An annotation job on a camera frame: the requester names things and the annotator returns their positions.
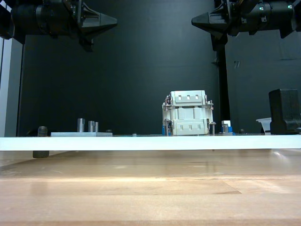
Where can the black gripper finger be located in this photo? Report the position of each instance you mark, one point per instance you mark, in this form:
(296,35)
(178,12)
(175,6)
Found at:
(108,22)
(202,21)

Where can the grey HAN10E connector insert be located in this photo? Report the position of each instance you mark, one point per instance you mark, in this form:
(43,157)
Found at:
(188,97)

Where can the black connector housing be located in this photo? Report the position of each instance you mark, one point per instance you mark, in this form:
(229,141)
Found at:
(282,110)

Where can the grey HAN10E socket housing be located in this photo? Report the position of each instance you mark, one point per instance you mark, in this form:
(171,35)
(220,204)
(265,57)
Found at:
(188,127)

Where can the small blue white socket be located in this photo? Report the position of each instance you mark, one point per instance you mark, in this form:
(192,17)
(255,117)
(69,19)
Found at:
(225,123)

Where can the grey metal plate with pegs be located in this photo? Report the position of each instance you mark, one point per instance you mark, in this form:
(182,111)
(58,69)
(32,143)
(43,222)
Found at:
(80,134)

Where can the white plastic task board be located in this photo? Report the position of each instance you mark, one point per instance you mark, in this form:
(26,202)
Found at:
(150,143)

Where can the black aluminium frame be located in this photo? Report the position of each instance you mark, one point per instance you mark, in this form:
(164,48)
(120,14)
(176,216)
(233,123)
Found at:
(223,82)

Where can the blue connector mount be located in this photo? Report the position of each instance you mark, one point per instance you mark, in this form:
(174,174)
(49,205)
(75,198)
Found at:
(163,130)

